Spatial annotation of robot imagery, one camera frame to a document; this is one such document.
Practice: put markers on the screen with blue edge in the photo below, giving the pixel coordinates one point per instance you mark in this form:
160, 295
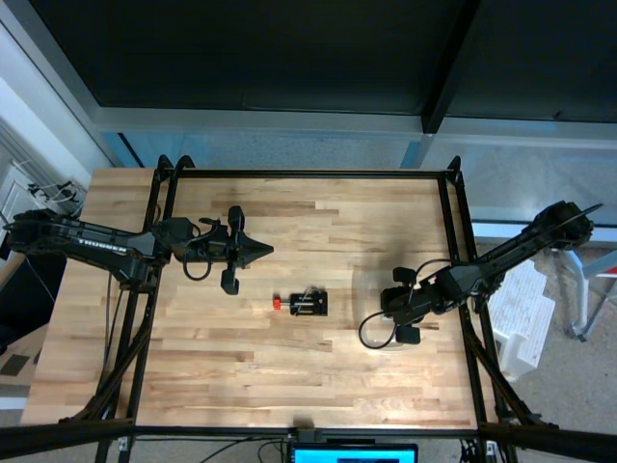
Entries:
352, 455

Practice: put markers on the clear plastic tub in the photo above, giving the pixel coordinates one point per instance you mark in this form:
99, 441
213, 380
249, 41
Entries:
373, 333

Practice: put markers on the black clamp with red knob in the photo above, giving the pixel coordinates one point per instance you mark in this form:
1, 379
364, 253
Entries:
313, 306

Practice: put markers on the black square column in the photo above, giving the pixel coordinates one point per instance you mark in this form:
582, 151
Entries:
448, 72

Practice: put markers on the grey metal chair frame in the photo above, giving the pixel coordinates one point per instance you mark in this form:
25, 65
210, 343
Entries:
583, 308

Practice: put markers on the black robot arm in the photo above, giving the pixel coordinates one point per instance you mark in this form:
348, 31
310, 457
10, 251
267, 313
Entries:
96, 241
506, 255

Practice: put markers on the black case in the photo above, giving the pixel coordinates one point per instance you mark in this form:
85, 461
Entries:
24, 299

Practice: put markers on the cardboard box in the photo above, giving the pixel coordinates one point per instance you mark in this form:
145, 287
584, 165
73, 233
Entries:
24, 347

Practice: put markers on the white table bracket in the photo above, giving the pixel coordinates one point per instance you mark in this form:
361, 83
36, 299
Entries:
123, 443
491, 448

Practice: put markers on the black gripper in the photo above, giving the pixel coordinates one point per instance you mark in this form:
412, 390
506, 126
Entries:
233, 251
402, 304

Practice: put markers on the black metal frame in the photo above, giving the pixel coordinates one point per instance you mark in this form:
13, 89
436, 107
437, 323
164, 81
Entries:
308, 173

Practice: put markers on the small black camera mount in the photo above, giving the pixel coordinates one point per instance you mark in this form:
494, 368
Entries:
304, 434

